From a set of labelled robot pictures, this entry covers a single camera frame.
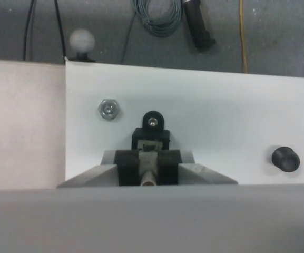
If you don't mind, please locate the grey Ethernet plug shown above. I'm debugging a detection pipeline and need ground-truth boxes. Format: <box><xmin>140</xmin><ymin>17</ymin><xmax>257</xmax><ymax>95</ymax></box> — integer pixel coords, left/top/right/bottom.
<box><xmin>138</xmin><ymin>139</ymin><xmax>158</xmax><ymax>187</ymax></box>

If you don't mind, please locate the black handle device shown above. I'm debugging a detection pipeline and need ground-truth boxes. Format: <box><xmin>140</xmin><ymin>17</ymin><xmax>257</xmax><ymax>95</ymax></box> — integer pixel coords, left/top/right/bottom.
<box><xmin>182</xmin><ymin>0</ymin><xmax>217</xmax><ymax>52</ymax></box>

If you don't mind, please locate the black round knob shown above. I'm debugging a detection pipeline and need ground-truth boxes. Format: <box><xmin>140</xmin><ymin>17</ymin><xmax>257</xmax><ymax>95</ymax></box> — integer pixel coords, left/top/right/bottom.
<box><xmin>271</xmin><ymin>145</ymin><xmax>301</xmax><ymax>173</ymax></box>

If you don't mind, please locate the white task board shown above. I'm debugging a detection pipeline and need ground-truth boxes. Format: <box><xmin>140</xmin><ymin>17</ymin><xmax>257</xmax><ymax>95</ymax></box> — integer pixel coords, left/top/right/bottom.
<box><xmin>64</xmin><ymin>56</ymin><xmax>304</xmax><ymax>187</ymax></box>

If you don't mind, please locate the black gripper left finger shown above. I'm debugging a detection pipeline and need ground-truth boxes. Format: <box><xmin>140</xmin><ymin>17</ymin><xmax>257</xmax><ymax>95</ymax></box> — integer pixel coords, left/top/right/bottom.
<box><xmin>56</xmin><ymin>149</ymin><xmax>142</xmax><ymax>188</ymax></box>

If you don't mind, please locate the metal hex nut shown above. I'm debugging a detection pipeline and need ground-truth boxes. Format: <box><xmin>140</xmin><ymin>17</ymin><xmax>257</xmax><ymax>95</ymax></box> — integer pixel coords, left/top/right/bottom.
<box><xmin>98</xmin><ymin>98</ymin><xmax>120</xmax><ymax>121</ymax></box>

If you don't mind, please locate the grey coiled cable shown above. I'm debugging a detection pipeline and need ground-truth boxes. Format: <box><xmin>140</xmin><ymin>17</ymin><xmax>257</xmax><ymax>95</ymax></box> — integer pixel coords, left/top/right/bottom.
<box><xmin>121</xmin><ymin>0</ymin><xmax>182</xmax><ymax>63</ymax></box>

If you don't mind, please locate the yellow cable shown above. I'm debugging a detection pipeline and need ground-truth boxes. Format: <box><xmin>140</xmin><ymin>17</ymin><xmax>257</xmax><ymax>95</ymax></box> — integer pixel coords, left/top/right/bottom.
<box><xmin>239</xmin><ymin>0</ymin><xmax>249</xmax><ymax>73</ymax></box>

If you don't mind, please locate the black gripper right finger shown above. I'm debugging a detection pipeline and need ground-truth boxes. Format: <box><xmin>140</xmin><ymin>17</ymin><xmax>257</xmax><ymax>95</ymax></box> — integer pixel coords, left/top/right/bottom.
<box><xmin>155</xmin><ymin>149</ymin><xmax>239</xmax><ymax>187</ymax></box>

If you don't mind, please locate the grey marker ball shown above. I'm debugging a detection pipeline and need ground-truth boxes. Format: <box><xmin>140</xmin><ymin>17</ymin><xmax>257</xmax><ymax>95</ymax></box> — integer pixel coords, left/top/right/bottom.
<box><xmin>68</xmin><ymin>29</ymin><xmax>96</xmax><ymax>63</ymax></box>

